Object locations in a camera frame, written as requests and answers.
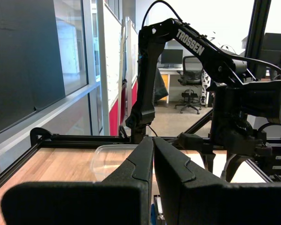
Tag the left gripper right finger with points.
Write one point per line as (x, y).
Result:
(213, 204)

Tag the black frame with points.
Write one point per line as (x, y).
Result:
(84, 138)

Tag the white red partition panel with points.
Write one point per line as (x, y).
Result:
(110, 58)
(132, 58)

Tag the black computer monitor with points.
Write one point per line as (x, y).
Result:
(172, 56)

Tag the black office chair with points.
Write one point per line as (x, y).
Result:
(192, 77)

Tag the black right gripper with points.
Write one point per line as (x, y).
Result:
(236, 145)

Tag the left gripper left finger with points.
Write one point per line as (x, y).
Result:
(84, 204)

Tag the grey monitor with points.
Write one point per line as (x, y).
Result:
(276, 44)

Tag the white desk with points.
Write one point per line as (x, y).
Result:
(171, 71)

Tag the clear plastic tub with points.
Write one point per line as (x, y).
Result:
(107, 159)

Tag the blue black D-sub connector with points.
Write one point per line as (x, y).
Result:
(158, 207)

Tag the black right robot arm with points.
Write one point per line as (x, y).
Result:
(192, 44)

